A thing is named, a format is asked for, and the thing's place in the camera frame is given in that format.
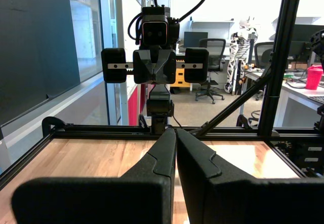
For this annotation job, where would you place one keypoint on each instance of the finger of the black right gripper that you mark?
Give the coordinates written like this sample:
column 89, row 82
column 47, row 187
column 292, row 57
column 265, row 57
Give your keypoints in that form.
column 143, row 67
column 165, row 67

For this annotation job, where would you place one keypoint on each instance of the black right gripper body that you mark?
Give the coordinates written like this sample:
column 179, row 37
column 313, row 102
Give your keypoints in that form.
column 114, row 65

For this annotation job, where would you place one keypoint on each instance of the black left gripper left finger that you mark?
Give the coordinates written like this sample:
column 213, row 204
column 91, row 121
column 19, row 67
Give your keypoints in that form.
column 101, row 198

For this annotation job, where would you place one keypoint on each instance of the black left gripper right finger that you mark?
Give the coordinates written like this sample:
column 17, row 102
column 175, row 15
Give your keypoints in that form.
column 240, row 201

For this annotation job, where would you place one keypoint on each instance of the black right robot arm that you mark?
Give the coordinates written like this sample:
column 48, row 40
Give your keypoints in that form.
column 160, row 105

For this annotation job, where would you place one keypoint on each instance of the yellow drawer cabinet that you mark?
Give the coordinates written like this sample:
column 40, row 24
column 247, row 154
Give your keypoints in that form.
column 180, row 77

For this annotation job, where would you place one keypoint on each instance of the small dark monitor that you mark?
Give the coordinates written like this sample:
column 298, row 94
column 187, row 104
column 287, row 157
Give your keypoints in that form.
column 195, row 39

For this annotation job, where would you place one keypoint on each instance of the black mesh office chair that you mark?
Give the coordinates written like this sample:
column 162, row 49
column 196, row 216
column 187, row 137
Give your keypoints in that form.
column 215, row 56

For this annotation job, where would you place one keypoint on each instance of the black electronics box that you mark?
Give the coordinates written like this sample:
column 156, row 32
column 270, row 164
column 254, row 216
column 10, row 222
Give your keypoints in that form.
column 298, row 155

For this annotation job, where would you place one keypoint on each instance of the white lattice robot figure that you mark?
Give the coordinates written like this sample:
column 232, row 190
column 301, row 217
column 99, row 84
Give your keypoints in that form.
column 243, row 34

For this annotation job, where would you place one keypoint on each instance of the grey office chair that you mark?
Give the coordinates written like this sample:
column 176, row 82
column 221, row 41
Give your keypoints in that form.
column 263, row 54

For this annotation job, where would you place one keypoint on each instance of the white office desk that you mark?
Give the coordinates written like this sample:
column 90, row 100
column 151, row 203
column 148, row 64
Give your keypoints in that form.
column 293, row 94

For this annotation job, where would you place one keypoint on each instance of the black keyboard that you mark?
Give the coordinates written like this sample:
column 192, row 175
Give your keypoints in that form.
column 317, row 99

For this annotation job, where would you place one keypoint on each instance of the wide dark monitor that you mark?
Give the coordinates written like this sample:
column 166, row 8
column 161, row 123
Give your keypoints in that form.
column 303, row 36

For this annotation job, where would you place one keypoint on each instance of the red plastic bottle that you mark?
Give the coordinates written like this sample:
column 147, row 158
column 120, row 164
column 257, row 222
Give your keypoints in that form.
column 314, row 79

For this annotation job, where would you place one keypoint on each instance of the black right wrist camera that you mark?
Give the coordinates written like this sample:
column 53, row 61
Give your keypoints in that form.
column 154, row 31

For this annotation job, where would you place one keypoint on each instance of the white wall shelf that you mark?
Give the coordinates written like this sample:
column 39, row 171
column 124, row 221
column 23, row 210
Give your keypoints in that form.
column 212, row 25

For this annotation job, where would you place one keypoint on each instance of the black metal frame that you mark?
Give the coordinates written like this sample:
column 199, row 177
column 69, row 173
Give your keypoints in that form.
column 101, row 130

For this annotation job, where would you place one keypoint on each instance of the black arched frame bracket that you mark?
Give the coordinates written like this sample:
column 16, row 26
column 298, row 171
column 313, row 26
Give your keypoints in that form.
column 51, row 118

